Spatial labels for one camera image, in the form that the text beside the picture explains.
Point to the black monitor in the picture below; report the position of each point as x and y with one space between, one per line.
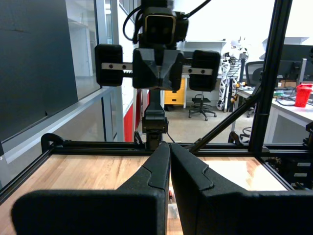
293 58

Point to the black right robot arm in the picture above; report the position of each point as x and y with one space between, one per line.
155 110

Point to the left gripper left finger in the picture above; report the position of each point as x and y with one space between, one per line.
97 213

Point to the yellow cabinet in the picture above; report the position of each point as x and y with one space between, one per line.
174 96

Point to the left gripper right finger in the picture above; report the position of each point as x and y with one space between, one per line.
244 213

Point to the red bin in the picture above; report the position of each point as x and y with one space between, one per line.
303 95

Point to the mesh office chair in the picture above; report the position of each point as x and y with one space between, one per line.
253 72

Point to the red panel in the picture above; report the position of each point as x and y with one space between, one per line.
128 122

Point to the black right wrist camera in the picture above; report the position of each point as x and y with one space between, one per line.
160 29

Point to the black office stool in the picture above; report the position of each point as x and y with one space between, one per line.
201 100

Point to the white desk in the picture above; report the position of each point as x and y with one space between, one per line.
288 107

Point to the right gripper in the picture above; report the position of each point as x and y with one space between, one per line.
108 66

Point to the white lattice robot structure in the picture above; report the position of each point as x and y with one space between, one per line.
226 83

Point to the black metal frame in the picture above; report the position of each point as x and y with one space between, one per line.
271 73

